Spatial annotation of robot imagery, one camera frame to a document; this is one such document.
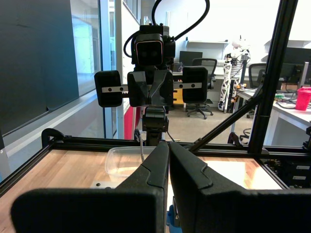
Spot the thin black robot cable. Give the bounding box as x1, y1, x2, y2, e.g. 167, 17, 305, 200
123, 31, 137, 59

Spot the black computer monitor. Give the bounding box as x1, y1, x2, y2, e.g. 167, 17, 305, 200
279, 47, 311, 85
179, 50, 204, 67

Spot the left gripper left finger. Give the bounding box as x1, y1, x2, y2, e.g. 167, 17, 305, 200
10, 141, 170, 233

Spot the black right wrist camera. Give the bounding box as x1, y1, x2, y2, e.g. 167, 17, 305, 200
134, 33, 164, 67

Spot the white task board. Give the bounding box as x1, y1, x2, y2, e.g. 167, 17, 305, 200
89, 160, 247, 212

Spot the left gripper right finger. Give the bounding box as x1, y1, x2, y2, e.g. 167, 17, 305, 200
169, 142, 311, 233

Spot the yellow drawer cabinet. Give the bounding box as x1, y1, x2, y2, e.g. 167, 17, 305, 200
173, 88, 184, 105

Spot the black office chair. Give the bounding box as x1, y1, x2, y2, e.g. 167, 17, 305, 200
185, 57, 219, 120
246, 62, 268, 119

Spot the pink plastic cup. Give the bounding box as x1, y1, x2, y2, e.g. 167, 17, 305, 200
295, 86, 311, 111

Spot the white office desk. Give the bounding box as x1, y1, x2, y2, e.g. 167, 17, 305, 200
237, 88, 311, 146

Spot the black metal frame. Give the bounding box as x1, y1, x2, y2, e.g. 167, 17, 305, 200
0, 0, 311, 195

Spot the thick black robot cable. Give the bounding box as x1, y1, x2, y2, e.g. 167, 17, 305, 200
152, 0, 211, 41

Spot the clear plastic tub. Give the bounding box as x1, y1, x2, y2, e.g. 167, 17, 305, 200
104, 146, 156, 182

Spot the white robot figure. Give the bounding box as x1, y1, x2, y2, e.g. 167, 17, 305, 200
218, 38, 251, 113

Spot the blue plastic piece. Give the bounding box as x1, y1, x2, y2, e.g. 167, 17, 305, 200
166, 198, 181, 230

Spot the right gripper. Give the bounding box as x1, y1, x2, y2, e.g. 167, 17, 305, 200
94, 66, 209, 108

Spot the black equipment box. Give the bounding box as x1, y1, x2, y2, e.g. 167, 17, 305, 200
263, 157, 311, 190

